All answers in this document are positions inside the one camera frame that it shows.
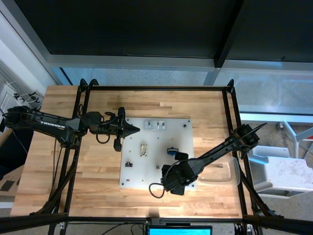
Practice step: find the blue and black connector housing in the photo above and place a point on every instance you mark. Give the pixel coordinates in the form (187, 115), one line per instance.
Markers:
(171, 151)

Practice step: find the beige connector housing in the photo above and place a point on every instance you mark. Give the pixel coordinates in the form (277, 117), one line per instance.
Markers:
(144, 149)

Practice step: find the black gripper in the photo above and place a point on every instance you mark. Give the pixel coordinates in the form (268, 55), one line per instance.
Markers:
(111, 127)
(178, 180)

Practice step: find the black connector socket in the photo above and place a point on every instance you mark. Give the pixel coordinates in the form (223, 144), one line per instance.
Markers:
(128, 164)

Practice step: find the screen with blue edge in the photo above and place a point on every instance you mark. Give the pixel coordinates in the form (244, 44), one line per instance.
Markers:
(179, 231)

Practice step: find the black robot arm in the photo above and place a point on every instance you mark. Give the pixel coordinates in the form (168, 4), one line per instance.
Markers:
(215, 153)
(52, 124)

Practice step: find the small metal pin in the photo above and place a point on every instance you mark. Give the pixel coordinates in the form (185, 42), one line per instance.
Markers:
(163, 126)
(158, 125)

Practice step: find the white board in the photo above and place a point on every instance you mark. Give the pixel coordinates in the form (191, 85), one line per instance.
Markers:
(137, 137)

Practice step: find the white plastic stool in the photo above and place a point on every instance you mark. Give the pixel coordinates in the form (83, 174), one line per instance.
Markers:
(286, 171)

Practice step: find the black vertical post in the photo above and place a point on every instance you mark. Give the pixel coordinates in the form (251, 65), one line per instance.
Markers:
(228, 36)

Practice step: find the black table camera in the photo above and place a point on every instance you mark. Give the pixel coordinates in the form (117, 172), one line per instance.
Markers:
(156, 221)

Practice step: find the grey wheeled chair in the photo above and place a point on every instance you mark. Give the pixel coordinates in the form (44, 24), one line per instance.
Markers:
(289, 132)

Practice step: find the black metal frame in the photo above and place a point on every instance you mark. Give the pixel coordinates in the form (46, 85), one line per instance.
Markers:
(156, 88)

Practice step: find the white terminal bar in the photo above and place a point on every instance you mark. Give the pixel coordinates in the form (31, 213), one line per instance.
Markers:
(154, 128)

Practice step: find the clear plastic tub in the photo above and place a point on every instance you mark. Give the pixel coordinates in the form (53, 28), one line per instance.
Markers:
(220, 174)

